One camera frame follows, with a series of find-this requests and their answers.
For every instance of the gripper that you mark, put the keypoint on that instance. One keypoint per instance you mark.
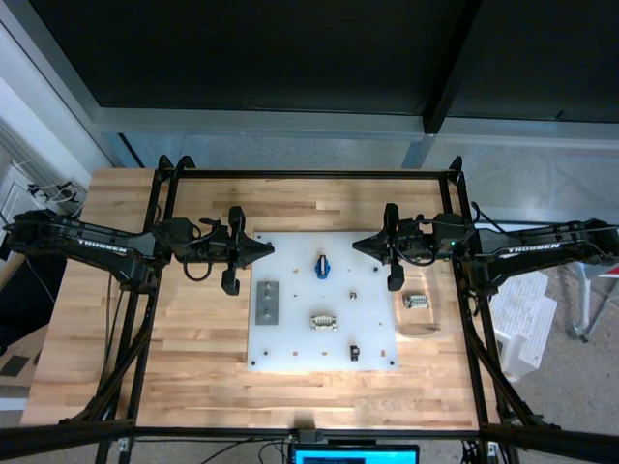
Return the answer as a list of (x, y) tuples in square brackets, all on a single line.
[(232, 282), (395, 278)]

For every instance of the grey HAN10E connector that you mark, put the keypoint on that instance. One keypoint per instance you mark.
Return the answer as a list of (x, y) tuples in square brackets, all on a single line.
[(416, 302)]

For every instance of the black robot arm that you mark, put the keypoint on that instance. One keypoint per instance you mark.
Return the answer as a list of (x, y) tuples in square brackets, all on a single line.
[(97, 244), (532, 249)]

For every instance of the beige hub socket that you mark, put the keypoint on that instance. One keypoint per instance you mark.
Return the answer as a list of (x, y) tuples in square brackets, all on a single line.
[(323, 323)]

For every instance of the small black connector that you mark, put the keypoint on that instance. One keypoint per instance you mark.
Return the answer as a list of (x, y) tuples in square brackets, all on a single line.
[(354, 353)]

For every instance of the blue plug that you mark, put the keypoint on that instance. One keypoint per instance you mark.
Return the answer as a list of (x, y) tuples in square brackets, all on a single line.
[(321, 270)]

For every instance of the grey metal bar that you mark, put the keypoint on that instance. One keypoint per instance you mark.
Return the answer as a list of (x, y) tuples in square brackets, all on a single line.
[(261, 314)]

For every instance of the white plastic board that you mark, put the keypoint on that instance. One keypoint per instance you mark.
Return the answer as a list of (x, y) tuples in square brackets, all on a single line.
[(290, 338)]

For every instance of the clear plastic tub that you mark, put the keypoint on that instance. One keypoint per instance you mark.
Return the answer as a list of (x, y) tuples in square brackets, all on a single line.
[(421, 332)]

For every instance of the laptop with blue screen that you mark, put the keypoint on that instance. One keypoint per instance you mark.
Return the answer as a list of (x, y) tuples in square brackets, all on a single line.
[(353, 456)]

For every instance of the grey metal stand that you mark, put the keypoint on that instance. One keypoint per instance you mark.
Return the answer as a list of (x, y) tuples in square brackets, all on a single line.
[(582, 309)]

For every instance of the cardboard box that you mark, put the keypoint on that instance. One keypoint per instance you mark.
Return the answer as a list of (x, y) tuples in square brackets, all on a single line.
[(29, 348)]

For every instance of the black aluminium frame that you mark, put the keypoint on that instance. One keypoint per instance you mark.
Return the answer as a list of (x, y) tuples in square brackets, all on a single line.
[(309, 174)]

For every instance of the small black camera box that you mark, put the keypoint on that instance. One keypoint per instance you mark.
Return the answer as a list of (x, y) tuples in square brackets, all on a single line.
[(307, 432)]

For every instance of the silver corner bracket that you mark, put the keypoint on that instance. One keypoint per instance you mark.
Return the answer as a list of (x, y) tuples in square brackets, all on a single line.
[(124, 444), (492, 449)]

